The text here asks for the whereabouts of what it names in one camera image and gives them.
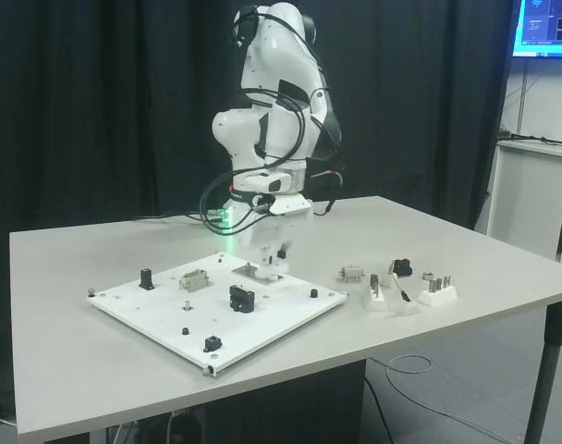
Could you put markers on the white wedge peg holder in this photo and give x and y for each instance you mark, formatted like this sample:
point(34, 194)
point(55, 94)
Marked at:
point(375, 303)

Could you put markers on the white large gear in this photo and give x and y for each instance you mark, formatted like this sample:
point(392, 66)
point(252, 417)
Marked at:
point(274, 273)

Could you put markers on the thin black rod red tag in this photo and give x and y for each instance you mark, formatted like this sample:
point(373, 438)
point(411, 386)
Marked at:
point(334, 192)

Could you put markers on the beige waterproof plug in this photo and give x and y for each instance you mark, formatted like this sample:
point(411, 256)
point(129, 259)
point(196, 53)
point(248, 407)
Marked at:
point(351, 274)

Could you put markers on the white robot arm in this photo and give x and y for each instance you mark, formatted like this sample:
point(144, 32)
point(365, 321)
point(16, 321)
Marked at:
point(278, 60)

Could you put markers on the dark grey table leg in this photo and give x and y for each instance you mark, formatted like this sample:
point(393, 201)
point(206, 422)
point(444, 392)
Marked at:
point(553, 333)

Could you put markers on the silver metal nut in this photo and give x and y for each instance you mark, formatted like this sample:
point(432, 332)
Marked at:
point(427, 276)

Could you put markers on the black curtain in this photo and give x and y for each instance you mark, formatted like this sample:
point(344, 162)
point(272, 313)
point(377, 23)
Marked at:
point(101, 92)

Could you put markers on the flat white plate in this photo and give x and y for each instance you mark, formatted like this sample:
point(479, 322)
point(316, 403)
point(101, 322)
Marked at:
point(290, 205)

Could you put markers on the small white plug holder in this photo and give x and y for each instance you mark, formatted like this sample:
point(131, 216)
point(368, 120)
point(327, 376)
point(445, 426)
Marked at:
point(389, 282)
point(405, 310)

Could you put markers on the small white box dark window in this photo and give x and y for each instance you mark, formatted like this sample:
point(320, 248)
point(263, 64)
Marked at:
point(258, 181)

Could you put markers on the thick metal peg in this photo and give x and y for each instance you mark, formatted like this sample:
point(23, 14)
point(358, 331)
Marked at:
point(432, 284)
point(440, 283)

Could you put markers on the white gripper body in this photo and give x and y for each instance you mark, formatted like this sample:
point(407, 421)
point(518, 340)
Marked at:
point(274, 233)

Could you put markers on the blue screen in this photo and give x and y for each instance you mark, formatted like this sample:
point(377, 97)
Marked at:
point(544, 28)

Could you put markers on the black D-SUB plug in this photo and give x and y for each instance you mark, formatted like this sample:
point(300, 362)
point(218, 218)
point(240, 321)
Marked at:
point(402, 267)

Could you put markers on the white task board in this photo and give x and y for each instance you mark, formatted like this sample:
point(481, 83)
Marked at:
point(170, 324)

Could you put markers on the white cabinet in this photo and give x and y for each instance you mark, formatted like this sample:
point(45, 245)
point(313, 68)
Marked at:
point(530, 194)

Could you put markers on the wide white peg holder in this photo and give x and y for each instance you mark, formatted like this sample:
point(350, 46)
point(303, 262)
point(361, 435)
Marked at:
point(438, 298)

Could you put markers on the grey metal peg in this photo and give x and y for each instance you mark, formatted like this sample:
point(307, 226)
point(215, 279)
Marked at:
point(374, 280)

